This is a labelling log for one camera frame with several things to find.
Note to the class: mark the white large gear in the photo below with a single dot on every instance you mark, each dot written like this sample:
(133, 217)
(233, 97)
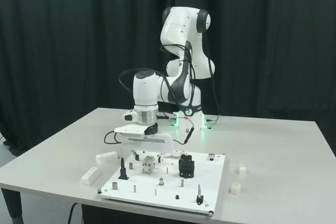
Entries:
(176, 153)

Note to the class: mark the metal square peg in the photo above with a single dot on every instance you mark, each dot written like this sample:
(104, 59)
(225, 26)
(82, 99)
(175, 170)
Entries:
(114, 186)

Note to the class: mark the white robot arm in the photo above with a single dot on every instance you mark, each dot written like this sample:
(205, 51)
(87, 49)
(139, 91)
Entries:
(181, 32)

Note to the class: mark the flat white mounting plate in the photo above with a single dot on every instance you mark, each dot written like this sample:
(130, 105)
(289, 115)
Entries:
(130, 129)

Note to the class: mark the white small gear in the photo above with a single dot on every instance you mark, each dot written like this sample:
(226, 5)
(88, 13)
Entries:
(184, 153)

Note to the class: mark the black D-SUB plug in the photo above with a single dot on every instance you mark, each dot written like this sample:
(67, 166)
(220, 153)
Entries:
(187, 167)

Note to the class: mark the tall black plug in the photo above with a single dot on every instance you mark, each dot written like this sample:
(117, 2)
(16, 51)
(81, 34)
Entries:
(123, 172)

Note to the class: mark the white task board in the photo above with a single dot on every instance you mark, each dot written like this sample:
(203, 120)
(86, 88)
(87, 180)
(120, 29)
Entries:
(162, 200)

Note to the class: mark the black curtain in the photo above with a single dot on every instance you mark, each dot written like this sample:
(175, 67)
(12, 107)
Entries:
(65, 37)

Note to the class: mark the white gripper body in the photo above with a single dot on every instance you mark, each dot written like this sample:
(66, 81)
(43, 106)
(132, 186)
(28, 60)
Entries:
(157, 144)

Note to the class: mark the black cabinet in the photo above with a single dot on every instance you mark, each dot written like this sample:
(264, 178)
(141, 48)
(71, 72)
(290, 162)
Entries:
(144, 216)

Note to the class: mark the black plug with metal tip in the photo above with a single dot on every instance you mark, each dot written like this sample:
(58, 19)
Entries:
(199, 197)

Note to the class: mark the long white holder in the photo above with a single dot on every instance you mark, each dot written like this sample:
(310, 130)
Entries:
(90, 175)
(106, 157)

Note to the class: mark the black rod with red tag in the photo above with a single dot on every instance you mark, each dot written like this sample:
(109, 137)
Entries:
(189, 134)

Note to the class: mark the metal BNC plug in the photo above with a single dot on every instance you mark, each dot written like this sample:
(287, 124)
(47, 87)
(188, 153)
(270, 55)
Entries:
(160, 181)

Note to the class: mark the small white holder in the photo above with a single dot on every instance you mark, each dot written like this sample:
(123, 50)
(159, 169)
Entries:
(241, 169)
(235, 187)

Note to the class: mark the metal bolt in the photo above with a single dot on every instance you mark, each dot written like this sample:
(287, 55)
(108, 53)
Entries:
(211, 156)

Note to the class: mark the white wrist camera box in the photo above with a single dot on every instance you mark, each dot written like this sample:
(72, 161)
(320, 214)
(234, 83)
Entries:
(130, 116)

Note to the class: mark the black table leg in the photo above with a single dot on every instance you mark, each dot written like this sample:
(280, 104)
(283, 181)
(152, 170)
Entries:
(10, 205)

